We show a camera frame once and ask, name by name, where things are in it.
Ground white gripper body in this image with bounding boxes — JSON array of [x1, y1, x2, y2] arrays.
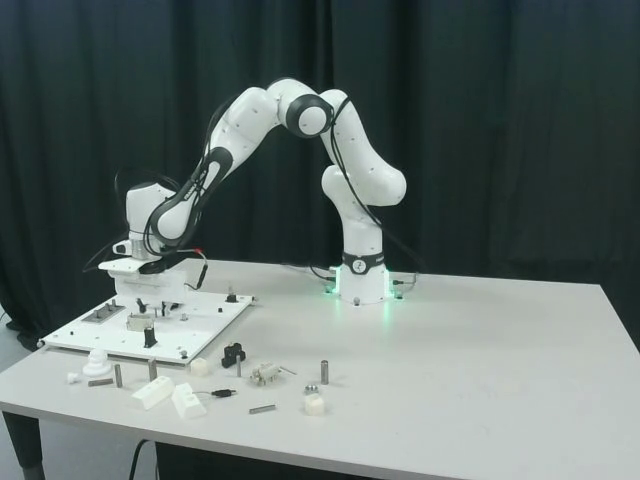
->
[[113, 268, 186, 305]]

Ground long white peg holder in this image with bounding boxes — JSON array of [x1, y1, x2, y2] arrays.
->
[[170, 382, 209, 419], [130, 376, 177, 412]]

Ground flat white mounting plate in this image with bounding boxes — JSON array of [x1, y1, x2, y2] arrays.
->
[[96, 258, 162, 275]]

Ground white task board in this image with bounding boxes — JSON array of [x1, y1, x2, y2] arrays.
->
[[38, 282, 262, 364]]

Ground white stacked gears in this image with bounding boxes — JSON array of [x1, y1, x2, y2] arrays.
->
[[82, 349, 110, 379]]

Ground black D-SUB plug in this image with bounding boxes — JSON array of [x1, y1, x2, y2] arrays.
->
[[219, 341, 250, 369]]

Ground white Ethernet plug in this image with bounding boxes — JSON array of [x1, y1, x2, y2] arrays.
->
[[247, 364, 282, 389]]

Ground white bolt holder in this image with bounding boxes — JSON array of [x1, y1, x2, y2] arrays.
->
[[301, 393, 327, 417]]

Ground black table leg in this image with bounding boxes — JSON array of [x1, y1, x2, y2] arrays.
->
[[1, 411, 42, 480]]

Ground black curtain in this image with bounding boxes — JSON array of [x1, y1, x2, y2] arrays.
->
[[0, 0, 640, 354]]

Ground black USB plug with cable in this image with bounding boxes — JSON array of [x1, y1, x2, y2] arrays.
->
[[196, 386, 237, 402]]

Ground black forearm cable bundle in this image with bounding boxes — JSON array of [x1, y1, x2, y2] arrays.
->
[[82, 92, 242, 274]]

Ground black floor cable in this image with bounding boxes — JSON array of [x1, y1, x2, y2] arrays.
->
[[130, 438, 158, 480]]

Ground black base cable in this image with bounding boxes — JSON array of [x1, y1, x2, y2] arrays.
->
[[281, 261, 342, 282]]

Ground black upper arm cable bundle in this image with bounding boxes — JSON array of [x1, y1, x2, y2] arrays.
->
[[323, 94, 427, 275]]

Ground grey base cable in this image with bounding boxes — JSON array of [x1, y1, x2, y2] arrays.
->
[[389, 271, 420, 292]]

